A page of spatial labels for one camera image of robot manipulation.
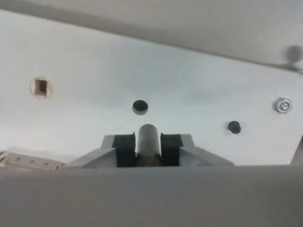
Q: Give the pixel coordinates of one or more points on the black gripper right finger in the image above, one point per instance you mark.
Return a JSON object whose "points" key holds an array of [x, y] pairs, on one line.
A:
{"points": [[169, 151]]}

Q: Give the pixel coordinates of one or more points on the metal round peg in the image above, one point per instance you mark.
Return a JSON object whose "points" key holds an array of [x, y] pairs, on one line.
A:
{"points": [[148, 139]]}

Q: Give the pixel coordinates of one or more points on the white peg holder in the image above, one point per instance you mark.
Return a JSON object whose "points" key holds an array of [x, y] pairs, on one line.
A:
{"points": [[30, 162]]}

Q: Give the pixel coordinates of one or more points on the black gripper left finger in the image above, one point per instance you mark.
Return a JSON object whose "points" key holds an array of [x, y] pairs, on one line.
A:
{"points": [[124, 151]]}

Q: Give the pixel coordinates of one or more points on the white task board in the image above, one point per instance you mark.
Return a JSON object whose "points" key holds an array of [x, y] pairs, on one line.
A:
{"points": [[151, 78]]}

